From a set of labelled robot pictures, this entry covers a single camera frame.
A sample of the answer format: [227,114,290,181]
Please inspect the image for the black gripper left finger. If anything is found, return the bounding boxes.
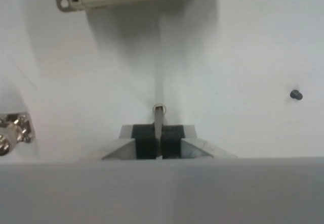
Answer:
[101,124,157,161]

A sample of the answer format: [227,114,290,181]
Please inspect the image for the small black screw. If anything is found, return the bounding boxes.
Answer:
[290,89,304,101]

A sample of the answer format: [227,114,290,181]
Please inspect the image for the metal BNC plug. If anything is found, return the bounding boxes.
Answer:
[0,126,18,157]

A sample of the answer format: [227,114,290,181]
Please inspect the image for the thin metal square peg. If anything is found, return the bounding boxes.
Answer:
[153,104,166,159]

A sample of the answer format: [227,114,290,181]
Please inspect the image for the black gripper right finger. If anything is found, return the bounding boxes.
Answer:
[160,124,238,159]

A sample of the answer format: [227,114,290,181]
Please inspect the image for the white task board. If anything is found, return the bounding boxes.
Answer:
[0,0,324,163]

